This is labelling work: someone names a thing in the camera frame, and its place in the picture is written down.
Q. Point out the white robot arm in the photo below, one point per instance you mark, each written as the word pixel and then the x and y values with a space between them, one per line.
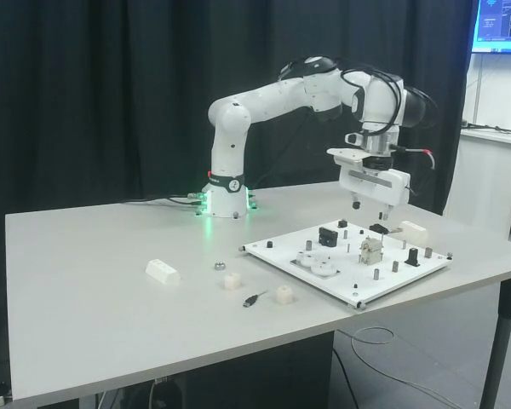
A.
pixel 230 128

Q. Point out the white task board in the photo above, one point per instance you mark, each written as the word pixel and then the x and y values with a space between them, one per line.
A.
pixel 281 255

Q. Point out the black Ethernet plug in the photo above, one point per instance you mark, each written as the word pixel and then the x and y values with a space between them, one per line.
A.
pixel 377 228

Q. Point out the metal bolt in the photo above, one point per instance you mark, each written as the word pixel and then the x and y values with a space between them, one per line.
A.
pixel 219 266

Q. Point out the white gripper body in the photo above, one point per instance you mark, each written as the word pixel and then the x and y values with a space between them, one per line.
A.
pixel 377 187

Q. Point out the metal large round peg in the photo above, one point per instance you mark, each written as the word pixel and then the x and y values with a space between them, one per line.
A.
pixel 377 274

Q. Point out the white medium gear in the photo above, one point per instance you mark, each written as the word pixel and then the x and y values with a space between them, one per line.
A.
pixel 304 258

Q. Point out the black USB plug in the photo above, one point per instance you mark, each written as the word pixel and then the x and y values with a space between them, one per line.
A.
pixel 250 301

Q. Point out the white large gear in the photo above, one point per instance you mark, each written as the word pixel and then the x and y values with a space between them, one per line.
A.
pixel 323 269

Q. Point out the grey waterproof plug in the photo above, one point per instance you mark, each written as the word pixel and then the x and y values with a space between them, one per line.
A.
pixel 368 253

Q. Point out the dark table leg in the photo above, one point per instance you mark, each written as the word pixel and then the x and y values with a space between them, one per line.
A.
pixel 504 341

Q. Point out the white small holder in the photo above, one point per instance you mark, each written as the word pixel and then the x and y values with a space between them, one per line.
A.
pixel 233 282
pixel 284 295

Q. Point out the metal square peg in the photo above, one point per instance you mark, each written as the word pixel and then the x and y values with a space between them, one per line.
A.
pixel 395 266
pixel 428 252

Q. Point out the white long holder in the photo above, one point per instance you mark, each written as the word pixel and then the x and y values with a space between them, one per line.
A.
pixel 415 231
pixel 162 272

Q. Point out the blue screen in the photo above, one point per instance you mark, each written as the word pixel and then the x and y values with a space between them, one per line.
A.
pixel 502 25

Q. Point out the black curtain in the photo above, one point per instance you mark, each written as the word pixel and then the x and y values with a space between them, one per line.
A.
pixel 89 85

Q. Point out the white cabinet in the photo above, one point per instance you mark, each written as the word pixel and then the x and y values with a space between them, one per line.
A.
pixel 485 183

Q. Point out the black D-SUB plug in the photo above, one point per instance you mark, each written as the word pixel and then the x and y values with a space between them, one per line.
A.
pixel 328 237

